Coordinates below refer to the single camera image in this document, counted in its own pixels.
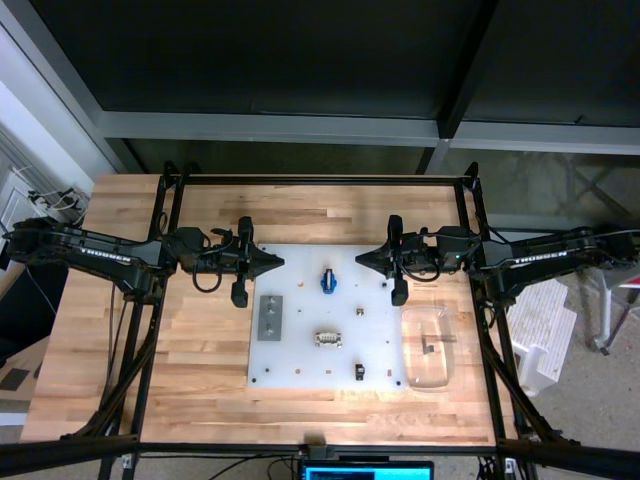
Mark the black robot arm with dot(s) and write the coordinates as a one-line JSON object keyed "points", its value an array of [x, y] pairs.
{"points": [[540, 257], [100, 252]]}

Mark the grey partition frame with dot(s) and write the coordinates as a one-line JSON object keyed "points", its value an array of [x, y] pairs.
{"points": [[270, 127]]}

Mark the white step stool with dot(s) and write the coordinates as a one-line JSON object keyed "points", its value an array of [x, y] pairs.
{"points": [[542, 320]]}

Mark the laptop screen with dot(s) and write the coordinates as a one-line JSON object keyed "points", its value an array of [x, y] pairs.
{"points": [[365, 472]]}

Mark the blue connector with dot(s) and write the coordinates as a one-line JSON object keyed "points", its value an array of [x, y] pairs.
{"points": [[327, 288]]}

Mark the black table camera mount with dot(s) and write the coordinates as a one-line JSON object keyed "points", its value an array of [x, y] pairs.
{"points": [[315, 447]]}

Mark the brown cardboard box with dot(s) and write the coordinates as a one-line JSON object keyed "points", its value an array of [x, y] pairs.
{"points": [[30, 360]]}

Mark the grey plate with pegs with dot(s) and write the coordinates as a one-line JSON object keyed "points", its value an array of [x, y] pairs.
{"points": [[264, 320]]}

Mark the black wall post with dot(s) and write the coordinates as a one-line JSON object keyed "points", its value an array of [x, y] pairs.
{"points": [[465, 65]]}

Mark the black aluminium frame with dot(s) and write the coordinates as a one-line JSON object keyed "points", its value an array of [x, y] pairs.
{"points": [[75, 445]]}

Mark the black socket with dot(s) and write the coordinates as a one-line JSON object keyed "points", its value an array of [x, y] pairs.
{"points": [[360, 372]]}

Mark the grey metal chair leg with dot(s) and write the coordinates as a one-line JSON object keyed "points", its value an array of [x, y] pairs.
{"points": [[605, 310]]}

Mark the white taskboard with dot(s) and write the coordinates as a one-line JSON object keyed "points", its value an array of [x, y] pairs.
{"points": [[310, 320]]}

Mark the beige connector housing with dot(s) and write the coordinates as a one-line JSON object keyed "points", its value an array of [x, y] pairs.
{"points": [[328, 340]]}

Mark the clear plastic tub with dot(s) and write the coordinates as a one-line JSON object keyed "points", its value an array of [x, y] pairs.
{"points": [[425, 372]]}

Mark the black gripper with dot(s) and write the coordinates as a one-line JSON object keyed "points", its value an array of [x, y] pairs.
{"points": [[397, 260], [244, 260]]}

